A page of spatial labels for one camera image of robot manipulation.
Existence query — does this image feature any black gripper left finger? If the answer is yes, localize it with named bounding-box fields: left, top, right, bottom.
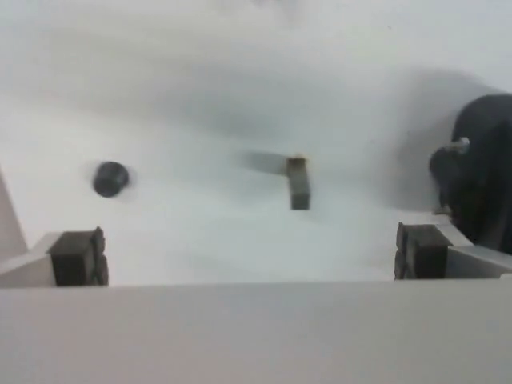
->
left=0, top=226, right=110, bottom=288

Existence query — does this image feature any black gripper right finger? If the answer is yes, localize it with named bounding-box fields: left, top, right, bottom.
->
left=393, top=221, right=512, bottom=282

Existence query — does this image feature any metal square peg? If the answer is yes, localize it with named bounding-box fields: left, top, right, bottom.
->
left=286, top=154, right=313, bottom=212

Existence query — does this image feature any black D-SUB plug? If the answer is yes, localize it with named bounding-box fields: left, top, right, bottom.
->
left=426, top=93, right=512, bottom=256

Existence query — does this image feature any white task board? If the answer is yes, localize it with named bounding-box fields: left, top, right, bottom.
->
left=0, top=0, right=512, bottom=287

